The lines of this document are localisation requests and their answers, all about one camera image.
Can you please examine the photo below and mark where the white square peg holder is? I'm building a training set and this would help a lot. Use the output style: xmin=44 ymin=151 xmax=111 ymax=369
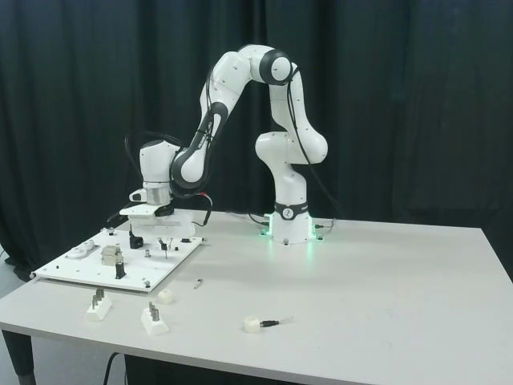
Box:
xmin=83 ymin=298 xmax=113 ymax=323

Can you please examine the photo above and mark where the black curtain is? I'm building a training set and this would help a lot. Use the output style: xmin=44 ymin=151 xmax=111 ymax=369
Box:
xmin=0 ymin=0 xmax=513 ymax=278

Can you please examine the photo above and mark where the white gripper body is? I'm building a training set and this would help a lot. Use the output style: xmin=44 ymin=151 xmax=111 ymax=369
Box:
xmin=130 ymin=212 xmax=196 ymax=238

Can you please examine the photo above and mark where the flat white mounting plate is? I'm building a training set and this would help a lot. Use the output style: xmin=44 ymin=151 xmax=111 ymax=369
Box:
xmin=119 ymin=205 xmax=160 ymax=216

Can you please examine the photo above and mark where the white round peg holder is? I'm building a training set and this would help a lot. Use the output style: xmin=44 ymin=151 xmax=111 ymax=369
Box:
xmin=140 ymin=310 xmax=172 ymax=336

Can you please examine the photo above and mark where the black table leg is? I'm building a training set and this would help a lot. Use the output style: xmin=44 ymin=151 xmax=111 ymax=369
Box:
xmin=2 ymin=330 xmax=34 ymax=385

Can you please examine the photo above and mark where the black Ethernet plug clear tail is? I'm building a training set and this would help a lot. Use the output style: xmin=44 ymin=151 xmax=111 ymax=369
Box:
xmin=259 ymin=316 xmax=296 ymax=328

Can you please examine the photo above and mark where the black floor cable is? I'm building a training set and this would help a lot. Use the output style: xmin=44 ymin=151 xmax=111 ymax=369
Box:
xmin=105 ymin=351 xmax=126 ymax=385

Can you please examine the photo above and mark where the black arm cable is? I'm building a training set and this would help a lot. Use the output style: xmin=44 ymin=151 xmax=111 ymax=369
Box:
xmin=192 ymin=51 xmax=345 ymax=220

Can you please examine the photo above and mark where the white task board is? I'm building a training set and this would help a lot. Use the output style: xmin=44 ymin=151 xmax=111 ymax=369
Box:
xmin=30 ymin=226 xmax=209 ymax=294

